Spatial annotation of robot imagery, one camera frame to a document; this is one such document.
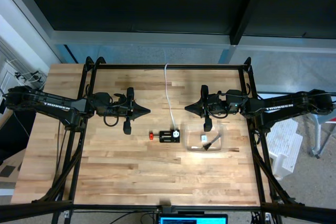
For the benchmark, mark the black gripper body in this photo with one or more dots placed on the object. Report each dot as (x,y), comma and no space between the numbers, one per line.
(130,108)
(205,108)

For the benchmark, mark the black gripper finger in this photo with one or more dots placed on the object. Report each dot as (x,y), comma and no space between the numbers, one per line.
(195,105)
(195,111)
(140,108)
(140,114)

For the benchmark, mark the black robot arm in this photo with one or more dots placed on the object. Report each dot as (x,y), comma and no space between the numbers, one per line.
(278,107)
(52,104)

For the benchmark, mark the small white label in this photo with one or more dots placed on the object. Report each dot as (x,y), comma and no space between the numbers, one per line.
(203,138)

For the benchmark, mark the black clamp with red knob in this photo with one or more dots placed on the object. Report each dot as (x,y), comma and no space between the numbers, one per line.
(165,136)

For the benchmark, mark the clear plastic tub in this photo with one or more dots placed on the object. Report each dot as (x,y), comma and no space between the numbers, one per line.
(221,145)

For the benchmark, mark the white foam block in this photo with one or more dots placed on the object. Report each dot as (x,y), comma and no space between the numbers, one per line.
(283,150)

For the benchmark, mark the blue-edged screen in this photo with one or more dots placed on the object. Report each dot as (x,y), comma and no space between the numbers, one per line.
(191,220)

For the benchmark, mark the grey metal stand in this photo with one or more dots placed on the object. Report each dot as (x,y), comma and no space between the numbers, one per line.
(317,134)

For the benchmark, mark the white cabinet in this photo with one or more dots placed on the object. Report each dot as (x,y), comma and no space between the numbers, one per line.
(10,72)

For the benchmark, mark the red white panel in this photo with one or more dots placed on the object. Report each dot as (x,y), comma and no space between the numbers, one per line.
(331,120)

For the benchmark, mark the brown cardboard box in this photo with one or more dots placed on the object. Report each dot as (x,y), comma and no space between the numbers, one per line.
(10,163)

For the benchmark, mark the black metal frame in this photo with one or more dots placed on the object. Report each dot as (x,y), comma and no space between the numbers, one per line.
(131,66)

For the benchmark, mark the black camera bracket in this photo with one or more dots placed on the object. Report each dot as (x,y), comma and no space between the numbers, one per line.
(167,208)

